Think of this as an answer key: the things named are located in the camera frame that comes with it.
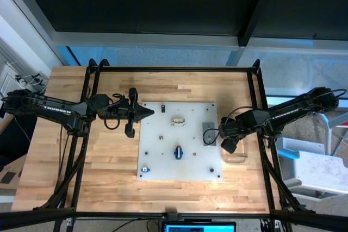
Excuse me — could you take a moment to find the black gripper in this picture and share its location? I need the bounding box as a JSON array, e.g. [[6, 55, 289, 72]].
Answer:
[[117, 87, 156, 138], [219, 116, 245, 154]]

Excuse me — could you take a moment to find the white taskboard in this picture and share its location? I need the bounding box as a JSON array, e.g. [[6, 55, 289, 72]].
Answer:
[[135, 101, 224, 181]]

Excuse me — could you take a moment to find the grey metal peg holder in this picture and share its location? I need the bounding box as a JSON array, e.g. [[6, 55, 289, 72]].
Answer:
[[202, 122, 219, 148]]

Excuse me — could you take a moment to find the clear plastic tub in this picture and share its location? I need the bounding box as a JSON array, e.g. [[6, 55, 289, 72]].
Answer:
[[220, 131, 250, 166]]

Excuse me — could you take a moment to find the cream connector housing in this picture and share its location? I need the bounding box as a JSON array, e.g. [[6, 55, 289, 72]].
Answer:
[[171, 117, 187, 128]]

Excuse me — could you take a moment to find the white metal cart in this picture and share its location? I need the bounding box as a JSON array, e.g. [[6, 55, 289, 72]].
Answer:
[[277, 136, 348, 202]]

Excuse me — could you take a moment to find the laptop screen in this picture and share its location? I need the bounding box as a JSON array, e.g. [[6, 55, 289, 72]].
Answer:
[[162, 221, 237, 232]]

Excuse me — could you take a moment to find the red white sign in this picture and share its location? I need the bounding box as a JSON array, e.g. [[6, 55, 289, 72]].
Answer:
[[337, 112, 348, 129]]

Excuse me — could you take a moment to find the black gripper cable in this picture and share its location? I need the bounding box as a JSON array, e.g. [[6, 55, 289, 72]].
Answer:
[[224, 106, 258, 124]]

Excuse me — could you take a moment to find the black aluminium frame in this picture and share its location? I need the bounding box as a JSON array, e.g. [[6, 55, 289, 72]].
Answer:
[[0, 58, 348, 232]]

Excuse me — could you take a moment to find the black camera bracket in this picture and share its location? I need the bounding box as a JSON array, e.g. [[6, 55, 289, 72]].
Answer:
[[164, 206, 179, 221]]

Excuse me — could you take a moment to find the white cable bundle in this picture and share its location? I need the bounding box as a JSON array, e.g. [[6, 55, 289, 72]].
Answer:
[[15, 73, 49, 88]]

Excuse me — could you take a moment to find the black wall pillar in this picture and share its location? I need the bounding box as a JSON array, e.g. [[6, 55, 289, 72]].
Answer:
[[238, 0, 271, 47]]

